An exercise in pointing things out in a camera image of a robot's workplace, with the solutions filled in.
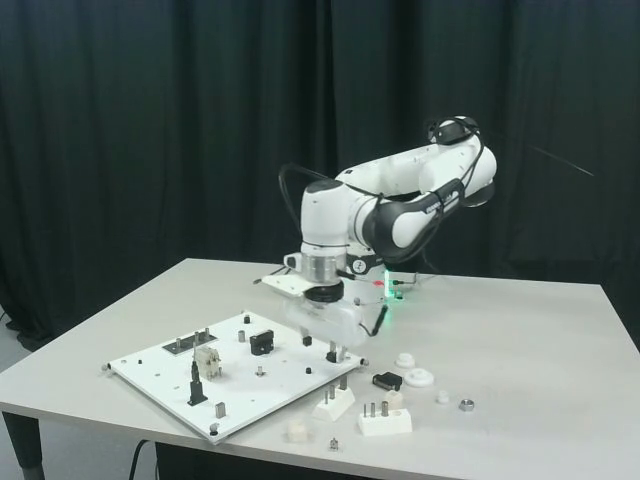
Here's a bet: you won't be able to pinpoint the black USB plug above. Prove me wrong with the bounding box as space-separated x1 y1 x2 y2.
186 349 208 407

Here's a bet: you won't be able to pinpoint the beige waterproof plug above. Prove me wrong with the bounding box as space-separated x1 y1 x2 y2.
193 344 224 384

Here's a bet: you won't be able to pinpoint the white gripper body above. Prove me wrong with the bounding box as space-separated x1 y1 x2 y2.
280 296 365 348

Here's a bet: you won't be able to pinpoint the black D-SUB plug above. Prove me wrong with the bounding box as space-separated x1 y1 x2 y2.
371 370 403 394

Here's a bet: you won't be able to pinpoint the black table leg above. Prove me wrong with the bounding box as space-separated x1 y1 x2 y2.
1 410 43 480

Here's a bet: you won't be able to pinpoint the black floor cable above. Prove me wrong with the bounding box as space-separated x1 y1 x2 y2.
129 424 152 480

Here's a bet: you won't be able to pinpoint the black curtains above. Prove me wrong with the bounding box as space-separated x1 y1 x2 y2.
0 0 640 351

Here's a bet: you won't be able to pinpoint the thin black rod on wire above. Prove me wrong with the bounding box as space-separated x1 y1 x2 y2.
360 305 391 337

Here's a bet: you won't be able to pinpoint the white large gear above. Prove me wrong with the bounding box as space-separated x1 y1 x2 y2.
403 368 435 389

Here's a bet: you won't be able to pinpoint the white task board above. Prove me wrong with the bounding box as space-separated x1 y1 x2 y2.
102 308 370 442

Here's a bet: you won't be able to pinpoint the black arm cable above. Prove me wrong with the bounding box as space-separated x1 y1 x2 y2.
277 114 490 221

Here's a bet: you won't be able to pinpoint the white peg holder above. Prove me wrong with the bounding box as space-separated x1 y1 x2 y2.
311 388 357 420
356 405 414 437

